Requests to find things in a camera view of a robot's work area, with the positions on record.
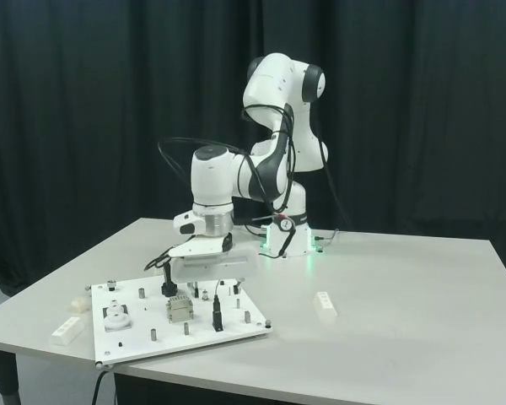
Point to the white task board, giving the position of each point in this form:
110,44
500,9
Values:
152,350

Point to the black table leg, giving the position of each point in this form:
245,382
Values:
0,375

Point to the small white holder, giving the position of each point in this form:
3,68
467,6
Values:
79,304

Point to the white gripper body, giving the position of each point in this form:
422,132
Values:
219,270

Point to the black waterproof plug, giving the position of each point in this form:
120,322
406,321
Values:
168,290

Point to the white small gear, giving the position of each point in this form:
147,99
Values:
114,302

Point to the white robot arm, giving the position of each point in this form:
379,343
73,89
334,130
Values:
278,84

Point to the white large gear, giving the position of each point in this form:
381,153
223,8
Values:
118,324

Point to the black curtains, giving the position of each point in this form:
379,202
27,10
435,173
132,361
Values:
88,105

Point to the metal bolt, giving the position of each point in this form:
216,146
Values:
112,285

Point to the white medium gear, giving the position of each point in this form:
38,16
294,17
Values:
114,313

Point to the long white peg holder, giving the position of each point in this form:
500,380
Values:
67,331

